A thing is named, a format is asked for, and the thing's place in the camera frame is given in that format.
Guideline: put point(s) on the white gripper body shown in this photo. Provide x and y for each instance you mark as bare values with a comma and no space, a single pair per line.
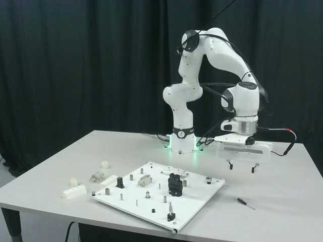
257,152

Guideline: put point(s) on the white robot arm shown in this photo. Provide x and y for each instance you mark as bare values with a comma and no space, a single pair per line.
186,75

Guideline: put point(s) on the black D-SUB plug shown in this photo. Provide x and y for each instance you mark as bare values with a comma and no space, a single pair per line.
174,185

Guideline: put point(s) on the flat white mounting plate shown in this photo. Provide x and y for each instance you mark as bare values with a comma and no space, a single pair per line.
230,140

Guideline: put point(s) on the round metal knob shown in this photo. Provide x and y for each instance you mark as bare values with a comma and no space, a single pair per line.
209,180

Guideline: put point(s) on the small black screwdriver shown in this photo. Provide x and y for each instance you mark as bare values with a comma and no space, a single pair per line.
242,201

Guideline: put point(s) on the white gear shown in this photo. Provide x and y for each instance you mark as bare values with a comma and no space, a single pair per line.
167,171
184,173

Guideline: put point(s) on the white task board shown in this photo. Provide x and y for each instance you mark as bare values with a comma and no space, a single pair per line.
191,204

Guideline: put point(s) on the metal round peg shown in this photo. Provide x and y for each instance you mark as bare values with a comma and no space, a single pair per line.
122,197
131,177
165,198

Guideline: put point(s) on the metal BNC plug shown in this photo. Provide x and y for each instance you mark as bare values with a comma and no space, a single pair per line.
147,195

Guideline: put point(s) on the black USB plug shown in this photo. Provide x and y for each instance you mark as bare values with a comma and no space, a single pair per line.
120,183

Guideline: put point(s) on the long white holder block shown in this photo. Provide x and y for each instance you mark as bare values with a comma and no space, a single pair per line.
109,179
74,192

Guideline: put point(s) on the small white square holder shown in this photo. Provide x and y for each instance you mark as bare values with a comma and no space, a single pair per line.
106,164

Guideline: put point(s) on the metal square peg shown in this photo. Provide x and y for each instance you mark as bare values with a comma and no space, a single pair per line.
107,191

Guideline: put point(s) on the small white round holder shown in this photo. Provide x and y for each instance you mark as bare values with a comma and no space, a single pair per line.
74,182

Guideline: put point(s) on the black curtain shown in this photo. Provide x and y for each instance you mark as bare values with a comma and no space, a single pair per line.
75,63

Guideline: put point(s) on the dark grey table leg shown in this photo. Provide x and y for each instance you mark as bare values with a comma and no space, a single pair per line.
10,224

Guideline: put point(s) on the small white camera box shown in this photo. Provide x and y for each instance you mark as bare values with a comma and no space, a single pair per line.
228,126

